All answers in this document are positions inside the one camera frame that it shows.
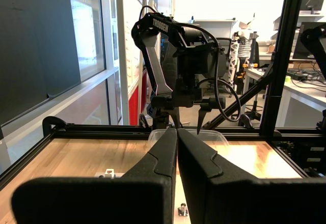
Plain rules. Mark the large black monitor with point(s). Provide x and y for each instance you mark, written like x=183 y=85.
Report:
x=298 y=43

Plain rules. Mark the clear plastic tub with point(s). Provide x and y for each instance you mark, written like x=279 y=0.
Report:
x=155 y=138

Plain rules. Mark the small white socket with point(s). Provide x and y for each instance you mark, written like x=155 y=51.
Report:
x=113 y=173

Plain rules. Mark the small metal clamp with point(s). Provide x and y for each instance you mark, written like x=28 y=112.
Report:
x=183 y=210

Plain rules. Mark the white whiteboard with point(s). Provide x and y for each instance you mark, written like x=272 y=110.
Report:
x=131 y=43

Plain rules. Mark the grey cabinet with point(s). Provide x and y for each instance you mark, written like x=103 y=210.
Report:
x=221 y=28

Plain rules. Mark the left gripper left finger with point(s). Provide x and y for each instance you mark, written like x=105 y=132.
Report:
x=102 y=201

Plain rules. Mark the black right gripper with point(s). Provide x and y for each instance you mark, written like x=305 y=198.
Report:
x=193 y=63

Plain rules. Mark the small black monitor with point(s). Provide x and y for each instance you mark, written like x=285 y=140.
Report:
x=313 y=1

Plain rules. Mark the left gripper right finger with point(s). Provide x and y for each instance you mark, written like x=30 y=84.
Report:
x=254 y=201

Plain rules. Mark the red panel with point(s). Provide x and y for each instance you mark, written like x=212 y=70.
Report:
x=133 y=101

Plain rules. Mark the black aluminium frame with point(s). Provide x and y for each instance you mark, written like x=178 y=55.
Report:
x=280 y=56

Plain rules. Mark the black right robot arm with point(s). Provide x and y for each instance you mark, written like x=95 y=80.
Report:
x=160 y=26

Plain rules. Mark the white desk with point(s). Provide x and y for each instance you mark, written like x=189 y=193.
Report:
x=300 y=91

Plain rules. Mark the black frame clamp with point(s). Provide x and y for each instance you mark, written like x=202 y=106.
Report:
x=51 y=121

